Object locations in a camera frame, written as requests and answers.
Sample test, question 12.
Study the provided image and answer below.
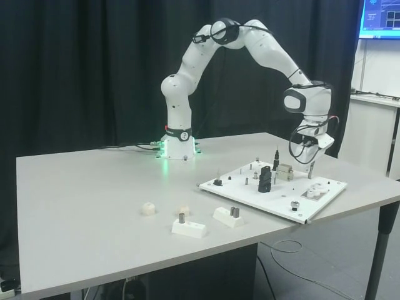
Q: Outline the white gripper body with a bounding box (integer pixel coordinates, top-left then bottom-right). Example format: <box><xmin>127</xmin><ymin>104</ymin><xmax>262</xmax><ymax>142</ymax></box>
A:
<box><xmin>298</xmin><ymin>133</ymin><xmax>335</xmax><ymax>166</ymax></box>

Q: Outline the white square peg holder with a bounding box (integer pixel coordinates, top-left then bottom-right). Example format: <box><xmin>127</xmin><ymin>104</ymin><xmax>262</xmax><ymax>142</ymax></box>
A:
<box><xmin>212</xmin><ymin>206</ymin><xmax>245</xmax><ymax>228</ymax></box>

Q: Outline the white round peg holder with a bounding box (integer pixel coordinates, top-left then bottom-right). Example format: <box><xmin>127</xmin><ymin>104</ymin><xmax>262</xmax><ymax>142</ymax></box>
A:
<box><xmin>171</xmin><ymin>218</ymin><xmax>209</xmax><ymax>239</ymax></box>

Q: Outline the beige metal connector block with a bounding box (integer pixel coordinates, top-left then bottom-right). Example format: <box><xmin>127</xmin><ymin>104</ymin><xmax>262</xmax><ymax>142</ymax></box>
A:
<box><xmin>277</xmin><ymin>162</ymin><xmax>295</xmax><ymax>183</ymax></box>

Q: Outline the white cabinet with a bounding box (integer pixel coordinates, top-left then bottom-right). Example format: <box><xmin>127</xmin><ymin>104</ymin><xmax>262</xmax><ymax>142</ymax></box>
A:
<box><xmin>347</xmin><ymin>90</ymin><xmax>400</xmax><ymax>181</ymax></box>

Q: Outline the black D-SUB plug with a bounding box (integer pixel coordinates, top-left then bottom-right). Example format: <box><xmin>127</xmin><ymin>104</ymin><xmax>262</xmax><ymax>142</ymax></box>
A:
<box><xmin>257</xmin><ymin>166</ymin><xmax>273</xmax><ymax>193</ymax></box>

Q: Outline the white task board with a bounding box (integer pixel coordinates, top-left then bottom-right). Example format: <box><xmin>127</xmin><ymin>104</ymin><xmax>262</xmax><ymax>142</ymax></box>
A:
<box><xmin>195</xmin><ymin>159</ymin><xmax>349</xmax><ymax>226</ymax></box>

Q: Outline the dark table leg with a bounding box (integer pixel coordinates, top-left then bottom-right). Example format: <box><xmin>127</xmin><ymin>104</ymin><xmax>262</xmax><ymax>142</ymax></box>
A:
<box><xmin>364</xmin><ymin>212</ymin><xmax>394</xmax><ymax>300</ymax></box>

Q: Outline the blue screen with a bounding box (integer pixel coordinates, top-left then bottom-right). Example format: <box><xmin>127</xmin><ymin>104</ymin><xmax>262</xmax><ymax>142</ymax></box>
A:
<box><xmin>357</xmin><ymin>0</ymin><xmax>400</xmax><ymax>41</ymax></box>

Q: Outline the black box under table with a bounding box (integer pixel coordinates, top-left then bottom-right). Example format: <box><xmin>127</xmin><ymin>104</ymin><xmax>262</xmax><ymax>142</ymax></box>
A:
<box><xmin>136</xmin><ymin>242</ymin><xmax>259</xmax><ymax>300</ymax></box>

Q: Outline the black curtain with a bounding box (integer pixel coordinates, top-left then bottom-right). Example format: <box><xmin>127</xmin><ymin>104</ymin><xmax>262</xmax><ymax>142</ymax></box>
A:
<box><xmin>0</xmin><ymin>0</ymin><xmax>365</xmax><ymax>176</ymax></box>

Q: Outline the black camera cable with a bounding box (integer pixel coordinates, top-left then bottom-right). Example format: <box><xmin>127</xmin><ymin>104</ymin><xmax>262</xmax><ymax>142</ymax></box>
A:
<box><xmin>288</xmin><ymin>124</ymin><xmax>310</xmax><ymax>164</ymax></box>

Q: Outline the grey floor cable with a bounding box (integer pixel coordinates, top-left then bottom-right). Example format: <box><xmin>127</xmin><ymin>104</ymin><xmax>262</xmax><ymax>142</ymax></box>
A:
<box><xmin>269</xmin><ymin>239</ymin><xmax>400</xmax><ymax>300</ymax></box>

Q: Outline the black base cable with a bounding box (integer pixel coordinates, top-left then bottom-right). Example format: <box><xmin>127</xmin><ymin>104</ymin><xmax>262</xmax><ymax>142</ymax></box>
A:
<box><xmin>102</xmin><ymin>141</ymin><xmax>167</xmax><ymax>153</ymax></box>

